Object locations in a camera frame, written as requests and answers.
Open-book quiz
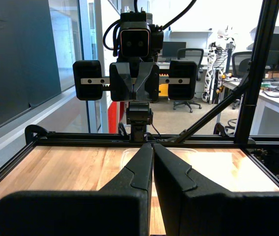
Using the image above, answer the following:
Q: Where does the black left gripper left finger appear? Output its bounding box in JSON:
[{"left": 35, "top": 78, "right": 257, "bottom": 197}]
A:
[{"left": 0, "top": 143, "right": 154, "bottom": 236}]

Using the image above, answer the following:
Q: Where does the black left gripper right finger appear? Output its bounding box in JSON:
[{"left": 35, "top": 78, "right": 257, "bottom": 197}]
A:
[{"left": 153, "top": 143, "right": 279, "bottom": 236}]

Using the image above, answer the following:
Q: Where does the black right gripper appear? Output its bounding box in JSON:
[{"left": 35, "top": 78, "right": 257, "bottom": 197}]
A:
[{"left": 72, "top": 60, "right": 198, "bottom": 102}]

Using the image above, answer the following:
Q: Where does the yellow cabinet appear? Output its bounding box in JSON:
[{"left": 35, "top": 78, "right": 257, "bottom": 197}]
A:
[{"left": 158, "top": 83, "right": 169, "bottom": 98}]

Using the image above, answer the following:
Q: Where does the red panel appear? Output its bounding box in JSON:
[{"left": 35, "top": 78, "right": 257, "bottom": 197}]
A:
[{"left": 107, "top": 101, "right": 125, "bottom": 134}]

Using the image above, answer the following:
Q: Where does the black mesh office chair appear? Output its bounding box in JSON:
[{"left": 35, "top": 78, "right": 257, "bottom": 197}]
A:
[
  {"left": 173, "top": 48, "right": 205, "bottom": 113},
  {"left": 231, "top": 51, "right": 253, "bottom": 110}
]

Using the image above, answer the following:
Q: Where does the small black monitor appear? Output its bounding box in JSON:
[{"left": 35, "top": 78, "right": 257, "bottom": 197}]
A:
[{"left": 162, "top": 41, "right": 187, "bottom": 59}]

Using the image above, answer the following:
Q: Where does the clear plastic tub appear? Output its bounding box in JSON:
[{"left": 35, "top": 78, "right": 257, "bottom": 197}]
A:
[{"left": 120, "top": 147, "right": 198, "bottom": 173}]

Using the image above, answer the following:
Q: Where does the white lattice robot stand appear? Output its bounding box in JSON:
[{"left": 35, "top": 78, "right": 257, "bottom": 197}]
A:
[{"left": 202, "top": 26, "right": 237, "bottom": 102}]

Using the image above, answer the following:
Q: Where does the black table clamp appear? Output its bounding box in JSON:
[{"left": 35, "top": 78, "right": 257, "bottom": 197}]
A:
[
  {"left": 214, "top": 122, "right": 228, "bottom": 136},
  {"left": 25, "top": 124, "right": 48, "bottom": 138}
]

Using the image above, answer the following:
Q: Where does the white desk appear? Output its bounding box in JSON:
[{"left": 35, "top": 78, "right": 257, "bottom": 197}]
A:
[{"left": 224, "top": 80, "right": 279, "bottom": 136}]

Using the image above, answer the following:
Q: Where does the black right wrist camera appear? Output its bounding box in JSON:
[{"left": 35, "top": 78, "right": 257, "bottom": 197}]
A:
[{"left": 118, "top": 21, "right": 152, "bottom": 59}]

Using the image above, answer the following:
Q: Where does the looped black arm cable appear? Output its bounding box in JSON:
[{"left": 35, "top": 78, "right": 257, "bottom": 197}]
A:
[{"left": 103, "top": 19, "right": 122, "bottom": 51}]

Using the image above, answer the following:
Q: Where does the black aluminium frame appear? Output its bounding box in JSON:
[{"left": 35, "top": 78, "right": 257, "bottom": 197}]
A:
[{"left": 0, "top": 0, "right": 279, "bottom": 200}]

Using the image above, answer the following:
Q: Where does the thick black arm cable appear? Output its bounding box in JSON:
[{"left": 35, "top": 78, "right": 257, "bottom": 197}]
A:
[{"left": 162, "top": 0, "right": 198, "bottom": 28}]

